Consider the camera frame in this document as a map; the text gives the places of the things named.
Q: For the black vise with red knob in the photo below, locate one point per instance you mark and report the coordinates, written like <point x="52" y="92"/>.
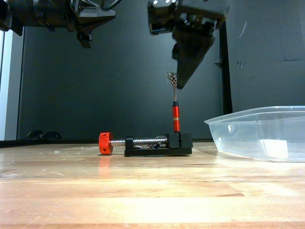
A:
<point x="178" y="143"/>

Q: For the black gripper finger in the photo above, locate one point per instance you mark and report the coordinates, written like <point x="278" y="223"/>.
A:
<point x="95" y="22"/>
<point x="190" y="59"/>
<point x="93" y="9"/>
<point x="175" y="52"/>

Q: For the small white block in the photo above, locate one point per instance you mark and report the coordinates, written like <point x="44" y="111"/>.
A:
<point x="275" y="148"/>

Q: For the clear plastic tub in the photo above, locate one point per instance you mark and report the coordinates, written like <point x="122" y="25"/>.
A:
<point x="238" y="138"/>

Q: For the black frame clamp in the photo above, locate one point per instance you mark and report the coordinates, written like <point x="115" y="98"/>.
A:
<point x="34" y="134"/>
<point x="52" y="135"/>

